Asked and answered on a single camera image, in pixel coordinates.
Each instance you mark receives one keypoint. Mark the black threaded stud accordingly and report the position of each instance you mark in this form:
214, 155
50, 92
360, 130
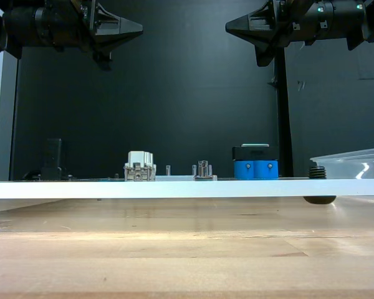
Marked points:
318, 172

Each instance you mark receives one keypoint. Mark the small silver metal connector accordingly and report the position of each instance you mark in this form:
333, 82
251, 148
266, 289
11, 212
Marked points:
203, 169

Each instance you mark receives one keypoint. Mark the clear plastic tub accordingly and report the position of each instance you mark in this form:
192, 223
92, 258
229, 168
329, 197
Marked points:
355, 162

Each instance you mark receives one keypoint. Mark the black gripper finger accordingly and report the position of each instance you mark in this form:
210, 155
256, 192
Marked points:
112, 38
112, 23
258, 39
255, 23

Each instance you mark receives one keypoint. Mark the black rubber foot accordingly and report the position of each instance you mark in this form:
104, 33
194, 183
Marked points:
319, 200

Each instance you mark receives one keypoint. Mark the blue and black socket block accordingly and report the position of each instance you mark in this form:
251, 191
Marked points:
255, 169

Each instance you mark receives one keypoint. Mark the grey connector housing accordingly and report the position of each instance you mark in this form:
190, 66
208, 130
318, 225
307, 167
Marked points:
140, 168

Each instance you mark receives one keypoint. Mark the black vertical post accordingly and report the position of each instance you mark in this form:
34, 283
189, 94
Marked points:
283, 109

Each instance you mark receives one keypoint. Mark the grey window frame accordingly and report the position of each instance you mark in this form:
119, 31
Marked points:
3, 124

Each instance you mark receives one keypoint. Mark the white task board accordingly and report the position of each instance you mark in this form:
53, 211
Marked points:
174, 188

